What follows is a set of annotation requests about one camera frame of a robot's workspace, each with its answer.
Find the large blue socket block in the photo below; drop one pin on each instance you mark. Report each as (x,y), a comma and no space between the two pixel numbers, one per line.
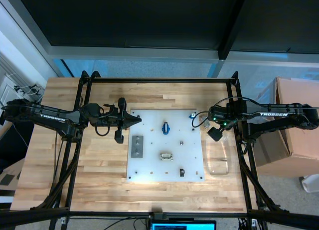
(165,130)

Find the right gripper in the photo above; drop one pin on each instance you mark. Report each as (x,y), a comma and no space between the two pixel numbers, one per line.
(215,134)

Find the small clear plastic bag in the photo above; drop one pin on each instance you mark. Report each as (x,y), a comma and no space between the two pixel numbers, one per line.
(205,122)

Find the blue screen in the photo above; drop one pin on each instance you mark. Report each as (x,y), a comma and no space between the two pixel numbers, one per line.
(182,226)

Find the white task board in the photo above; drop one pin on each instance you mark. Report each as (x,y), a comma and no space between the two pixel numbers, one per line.
(154,165)

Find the cardboard box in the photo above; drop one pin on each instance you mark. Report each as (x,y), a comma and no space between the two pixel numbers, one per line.
(299,152)

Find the beige many-pin connector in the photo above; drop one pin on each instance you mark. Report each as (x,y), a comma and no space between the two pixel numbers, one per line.
(166,157)

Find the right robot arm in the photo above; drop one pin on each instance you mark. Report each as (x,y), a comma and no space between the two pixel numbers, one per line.
(274,114)

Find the clear plastic container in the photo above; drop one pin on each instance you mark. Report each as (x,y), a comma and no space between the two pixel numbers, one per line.
(219,173)

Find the small blue socket block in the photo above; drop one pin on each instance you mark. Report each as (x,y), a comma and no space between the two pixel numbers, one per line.
(192,115)

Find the grey metal base plate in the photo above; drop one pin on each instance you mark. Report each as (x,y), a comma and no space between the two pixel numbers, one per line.
(133,150)

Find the black block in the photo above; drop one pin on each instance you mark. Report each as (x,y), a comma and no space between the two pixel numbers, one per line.
(182,172)

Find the black frame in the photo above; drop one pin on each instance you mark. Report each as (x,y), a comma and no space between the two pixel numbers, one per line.
(149,80)

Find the small black camera box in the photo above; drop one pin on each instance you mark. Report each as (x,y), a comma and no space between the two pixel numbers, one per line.
(159,215)

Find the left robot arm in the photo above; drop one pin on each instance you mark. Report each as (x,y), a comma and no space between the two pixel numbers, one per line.
(49,115)

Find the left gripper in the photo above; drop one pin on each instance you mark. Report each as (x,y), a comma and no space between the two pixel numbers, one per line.
(122,122)

